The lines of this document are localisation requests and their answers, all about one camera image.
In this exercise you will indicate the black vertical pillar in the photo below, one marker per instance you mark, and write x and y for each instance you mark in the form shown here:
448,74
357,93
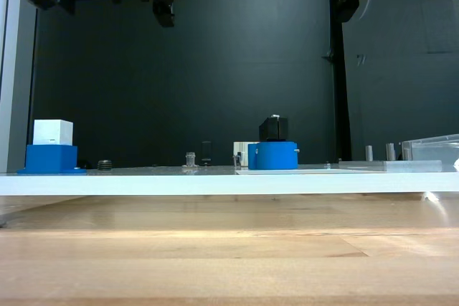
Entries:
339,87

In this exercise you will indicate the white cube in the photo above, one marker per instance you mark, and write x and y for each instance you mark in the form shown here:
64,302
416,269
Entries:
52,132

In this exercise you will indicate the steel peg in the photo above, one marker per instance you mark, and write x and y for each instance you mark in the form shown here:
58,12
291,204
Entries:
369,152
390,152
404,152

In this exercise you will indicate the clear plastic tub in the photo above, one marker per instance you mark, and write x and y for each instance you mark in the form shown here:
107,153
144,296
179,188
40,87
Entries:
434,152

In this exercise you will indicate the grey multi-pin connector housing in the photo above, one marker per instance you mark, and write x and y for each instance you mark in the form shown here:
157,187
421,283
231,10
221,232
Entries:
241,150

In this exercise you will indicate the black knurled screw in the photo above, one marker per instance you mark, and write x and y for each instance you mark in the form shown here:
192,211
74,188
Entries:
105,165

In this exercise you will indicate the small silver threaded fitting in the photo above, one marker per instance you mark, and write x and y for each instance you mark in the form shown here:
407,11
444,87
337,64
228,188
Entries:
190,161

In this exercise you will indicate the grey aluminium peg block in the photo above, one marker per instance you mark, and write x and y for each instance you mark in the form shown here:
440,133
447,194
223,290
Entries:
412,165

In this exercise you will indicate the white task board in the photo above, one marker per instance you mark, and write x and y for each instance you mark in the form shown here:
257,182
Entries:
179,184

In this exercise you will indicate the blue round mount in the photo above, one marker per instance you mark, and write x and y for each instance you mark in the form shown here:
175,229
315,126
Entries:
272,155

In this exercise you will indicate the blue square mount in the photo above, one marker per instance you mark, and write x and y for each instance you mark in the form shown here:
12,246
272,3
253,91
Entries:
50,159

